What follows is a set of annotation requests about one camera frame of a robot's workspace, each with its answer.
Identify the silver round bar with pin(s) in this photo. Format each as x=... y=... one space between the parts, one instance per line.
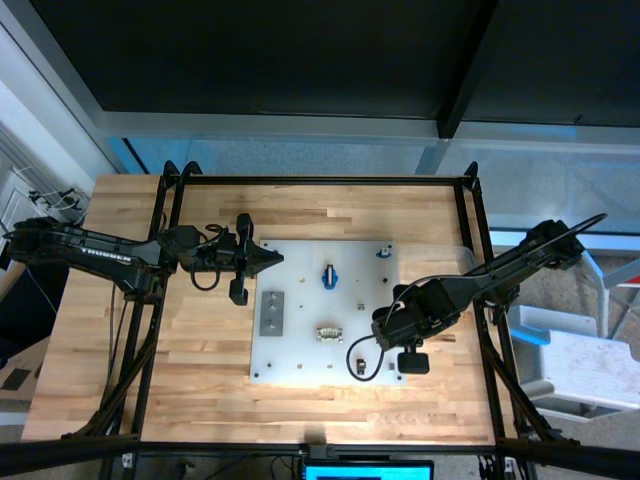
x=329 y=275

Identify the white step stool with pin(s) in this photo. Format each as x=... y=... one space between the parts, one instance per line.
x=585 y=360

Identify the white metal frame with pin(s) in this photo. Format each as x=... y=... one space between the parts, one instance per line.
x=607 y=280

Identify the cardboard box with black labels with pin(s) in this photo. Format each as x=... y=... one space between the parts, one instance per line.
x=25 y=370

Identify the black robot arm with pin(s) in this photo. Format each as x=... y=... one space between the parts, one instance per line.
x=480 y=280
x=100 y=250

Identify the blue lit screen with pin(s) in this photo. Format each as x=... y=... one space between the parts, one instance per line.
x=367 y=472

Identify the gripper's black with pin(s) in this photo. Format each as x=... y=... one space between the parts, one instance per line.
x=243 y=225
x=412 y=364

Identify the white taskboard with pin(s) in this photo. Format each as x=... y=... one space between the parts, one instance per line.
x=300 y=345

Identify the black table-level camera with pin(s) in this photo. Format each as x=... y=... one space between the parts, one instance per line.
x=316 y=440

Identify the black aluminium table frame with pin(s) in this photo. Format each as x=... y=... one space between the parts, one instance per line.
x=320 y=181

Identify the black window pillar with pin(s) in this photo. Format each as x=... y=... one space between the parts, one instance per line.
x=465 y=75

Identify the small blue white connector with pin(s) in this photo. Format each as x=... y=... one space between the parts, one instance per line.
x=383 y=252

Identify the beige multi-pin connector housing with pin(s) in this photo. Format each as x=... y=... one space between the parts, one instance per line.
x=330 y=334

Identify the grey aluminium plate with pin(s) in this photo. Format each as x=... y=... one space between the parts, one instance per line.
x=272 y=312

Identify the black bar holder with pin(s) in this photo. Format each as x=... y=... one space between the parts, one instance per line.
x=360 y=371

